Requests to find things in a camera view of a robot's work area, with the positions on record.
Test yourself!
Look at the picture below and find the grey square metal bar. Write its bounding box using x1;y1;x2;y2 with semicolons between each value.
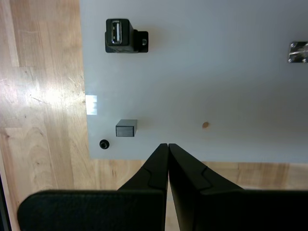
115;119;138;138

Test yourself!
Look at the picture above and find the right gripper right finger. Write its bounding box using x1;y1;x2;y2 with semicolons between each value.
168;143;308;231

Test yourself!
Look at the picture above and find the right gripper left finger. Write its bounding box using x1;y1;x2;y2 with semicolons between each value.
16;143;168;231

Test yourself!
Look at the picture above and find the small silver flange connector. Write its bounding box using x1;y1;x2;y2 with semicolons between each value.
287;41;308;64

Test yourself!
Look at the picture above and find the black USB socket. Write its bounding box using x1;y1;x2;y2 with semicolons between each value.
105;18;149;53

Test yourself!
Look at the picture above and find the white taskboard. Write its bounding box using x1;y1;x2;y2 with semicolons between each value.
79;0;308;163

